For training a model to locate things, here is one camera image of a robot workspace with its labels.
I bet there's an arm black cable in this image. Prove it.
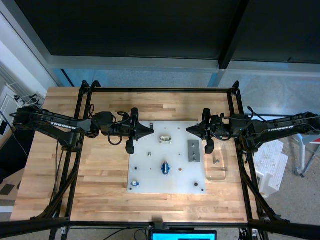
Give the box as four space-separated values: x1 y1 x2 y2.
212 115 232 142
107 131 124 146

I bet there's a cardboard box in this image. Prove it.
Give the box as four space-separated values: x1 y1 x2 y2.
0 166 26 214

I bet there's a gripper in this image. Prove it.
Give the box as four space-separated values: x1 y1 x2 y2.
186 107 215 154
125 107 154 155

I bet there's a white task board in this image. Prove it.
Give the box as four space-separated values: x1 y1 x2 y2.
127 121 207 195

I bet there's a clear plastic tub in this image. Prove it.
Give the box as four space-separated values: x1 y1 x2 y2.
204 141 230 183

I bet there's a blue round clamp mount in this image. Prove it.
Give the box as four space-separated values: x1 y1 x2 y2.
160 161 171 175

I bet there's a grey metal stand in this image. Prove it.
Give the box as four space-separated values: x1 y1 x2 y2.
289 133 320 179

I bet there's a black table-level camera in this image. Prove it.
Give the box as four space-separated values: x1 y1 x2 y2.
149 219 171 231

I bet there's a white and black cable bundle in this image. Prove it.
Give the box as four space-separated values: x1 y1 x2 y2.
13 92 45 106

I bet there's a blue laptop screen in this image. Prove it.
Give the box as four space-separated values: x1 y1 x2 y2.
149 229 218 240

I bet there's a white cabinet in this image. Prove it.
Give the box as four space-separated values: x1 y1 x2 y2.
0 83 20 131

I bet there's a black aluminium frame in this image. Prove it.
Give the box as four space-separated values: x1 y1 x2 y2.
0 79 320 240

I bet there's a grey metal peg block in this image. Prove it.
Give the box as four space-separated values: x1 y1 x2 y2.
187 139 201 163

